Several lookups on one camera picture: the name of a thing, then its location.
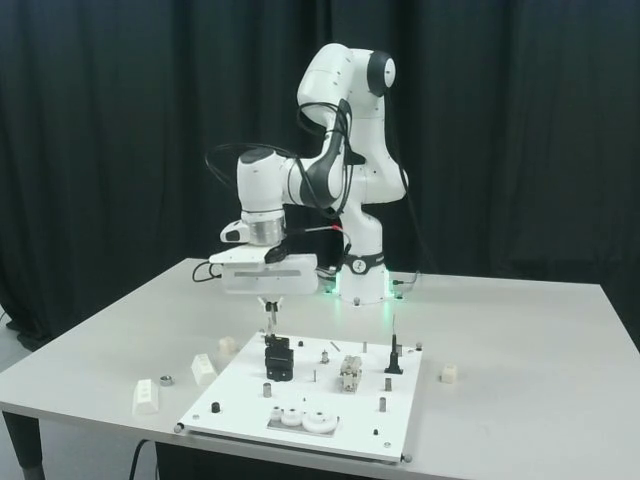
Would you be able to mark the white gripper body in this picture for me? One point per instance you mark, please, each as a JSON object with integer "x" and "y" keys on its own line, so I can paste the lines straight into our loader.
{"x": 272, "y": 280}

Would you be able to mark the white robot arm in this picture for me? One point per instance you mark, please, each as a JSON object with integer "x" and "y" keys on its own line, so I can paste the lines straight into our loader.
{"x": 360, "y": 200}

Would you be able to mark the metal round peg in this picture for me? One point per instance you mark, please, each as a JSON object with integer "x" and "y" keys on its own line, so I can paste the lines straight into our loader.
{"x": 267, "y": 389}
{"x": 382, "y": 403}

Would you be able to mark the white holder with square holes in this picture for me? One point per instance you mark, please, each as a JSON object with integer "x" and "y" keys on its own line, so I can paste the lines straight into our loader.
{"x": 203, "y": 369}

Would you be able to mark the short metal square peg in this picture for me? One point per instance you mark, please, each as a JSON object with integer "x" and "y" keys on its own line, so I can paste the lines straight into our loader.
{"x": 387, "y": 384}

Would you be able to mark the white peg holder block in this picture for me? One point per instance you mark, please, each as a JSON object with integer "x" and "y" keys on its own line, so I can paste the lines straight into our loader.
{"x": 146, "y": 397}

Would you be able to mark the white flat mounting plate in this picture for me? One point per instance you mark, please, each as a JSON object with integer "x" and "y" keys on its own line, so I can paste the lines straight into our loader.
{"x": 235, "y": 255}

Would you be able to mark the small white cube holder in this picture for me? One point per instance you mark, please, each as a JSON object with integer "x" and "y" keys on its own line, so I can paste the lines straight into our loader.
{"x": 448, "y": 373}
{"x": 227, "y": 345}

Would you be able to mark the black D-SUB plug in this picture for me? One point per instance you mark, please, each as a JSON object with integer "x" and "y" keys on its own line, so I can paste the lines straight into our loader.
{"x": 277, "y": 362}

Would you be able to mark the thin black rod red tag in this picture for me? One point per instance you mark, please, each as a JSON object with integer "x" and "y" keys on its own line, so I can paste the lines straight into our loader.
{"x": 320, "y": 229}

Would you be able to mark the metal BNC plug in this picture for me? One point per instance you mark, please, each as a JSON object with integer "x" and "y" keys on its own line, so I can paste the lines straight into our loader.
{"x": 325, "y": 358}

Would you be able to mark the white small gear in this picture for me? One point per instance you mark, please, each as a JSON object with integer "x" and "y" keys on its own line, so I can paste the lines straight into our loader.
{"x": 276, "y": 415}

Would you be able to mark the white medium gear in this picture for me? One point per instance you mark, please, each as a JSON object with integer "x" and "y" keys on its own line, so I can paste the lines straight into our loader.
{"x": 291, "y": 416}

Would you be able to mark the black round cap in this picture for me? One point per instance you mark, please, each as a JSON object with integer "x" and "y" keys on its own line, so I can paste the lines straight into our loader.
{"x": 216, "y": 407}

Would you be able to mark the white large gear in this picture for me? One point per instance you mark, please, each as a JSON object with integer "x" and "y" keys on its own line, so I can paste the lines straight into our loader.
{"x": 315, "y": 421}

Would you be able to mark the metal hex nut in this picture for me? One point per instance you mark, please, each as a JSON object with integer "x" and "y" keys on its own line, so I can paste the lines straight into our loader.
{"x": 166, "y": 380}

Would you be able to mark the white task board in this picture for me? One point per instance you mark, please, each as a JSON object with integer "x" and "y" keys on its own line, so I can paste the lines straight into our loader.
{"x": 340, "y": 415}

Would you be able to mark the black curtain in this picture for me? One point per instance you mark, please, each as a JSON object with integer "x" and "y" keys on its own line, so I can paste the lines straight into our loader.
{"x": 100, "y": 125}

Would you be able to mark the grey table leg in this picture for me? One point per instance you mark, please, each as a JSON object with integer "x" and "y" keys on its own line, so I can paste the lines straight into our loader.
{"x": 22, "y": 450}

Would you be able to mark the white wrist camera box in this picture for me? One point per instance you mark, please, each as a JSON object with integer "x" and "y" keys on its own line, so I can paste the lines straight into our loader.
{"x": 233, "y": 233}

